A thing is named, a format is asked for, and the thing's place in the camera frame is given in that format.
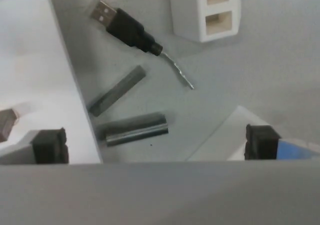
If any black USB plug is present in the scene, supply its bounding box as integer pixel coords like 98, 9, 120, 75
89, 0, 196, 90

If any long white peg holder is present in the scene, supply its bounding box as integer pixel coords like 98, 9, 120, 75
168, 0, 243, 44

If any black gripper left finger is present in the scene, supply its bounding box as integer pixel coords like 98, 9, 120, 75
0, 126, 70, 165

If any white flat block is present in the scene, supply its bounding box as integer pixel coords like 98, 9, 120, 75
187, 104, 320, 161

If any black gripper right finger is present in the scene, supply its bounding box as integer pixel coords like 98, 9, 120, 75
243, 123, 320, 162

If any metal round peg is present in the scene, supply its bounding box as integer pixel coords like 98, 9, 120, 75
96, 111, 170, 149

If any metal square peg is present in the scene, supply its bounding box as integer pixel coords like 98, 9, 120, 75
86, 64, 147, 118

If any white task board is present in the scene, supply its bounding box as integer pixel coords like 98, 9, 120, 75
0, 0, 104, 165

